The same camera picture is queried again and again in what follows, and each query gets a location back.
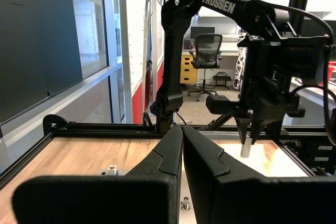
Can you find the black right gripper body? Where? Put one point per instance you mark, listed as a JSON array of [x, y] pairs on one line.
[[267, 103]]

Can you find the black mesh office chair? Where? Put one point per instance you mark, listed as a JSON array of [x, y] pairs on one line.
[[207, 51]]

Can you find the white lattice structure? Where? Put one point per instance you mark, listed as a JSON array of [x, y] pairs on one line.
[[239, 66]]

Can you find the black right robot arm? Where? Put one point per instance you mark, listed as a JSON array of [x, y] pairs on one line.
[[170, 51]]

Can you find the blue white bracket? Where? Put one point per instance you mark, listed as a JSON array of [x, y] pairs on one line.
[[112, 169]]

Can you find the silver metal bar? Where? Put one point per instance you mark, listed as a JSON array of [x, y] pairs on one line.
[[245, 150]]

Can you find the white red partition panel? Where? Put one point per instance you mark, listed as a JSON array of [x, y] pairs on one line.
[[136, 51], [157, 37]]

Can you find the black desk monitor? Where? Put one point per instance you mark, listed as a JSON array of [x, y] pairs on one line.
[[202, 31]]

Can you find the white desk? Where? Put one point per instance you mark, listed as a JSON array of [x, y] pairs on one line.
[[312, 108]]

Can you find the black footrest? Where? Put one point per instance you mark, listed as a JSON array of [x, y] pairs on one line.
[[221, 78]]

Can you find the black aluminium table frame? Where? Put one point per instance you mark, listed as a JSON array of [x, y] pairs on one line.
[[105, 127]]

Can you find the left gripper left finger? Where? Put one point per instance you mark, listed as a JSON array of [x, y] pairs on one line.
[[105, 200]]

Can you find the white wall shelf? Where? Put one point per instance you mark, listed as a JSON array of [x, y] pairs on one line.
[[220, 24]]

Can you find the yellow drawer cabinet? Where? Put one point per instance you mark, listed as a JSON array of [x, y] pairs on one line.
[[189, 72]]

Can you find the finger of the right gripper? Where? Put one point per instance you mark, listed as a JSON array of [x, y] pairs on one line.
[[258, 127], [242, 123]]

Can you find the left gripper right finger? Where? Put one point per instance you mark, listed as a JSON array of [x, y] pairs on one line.
[[262, 200]]

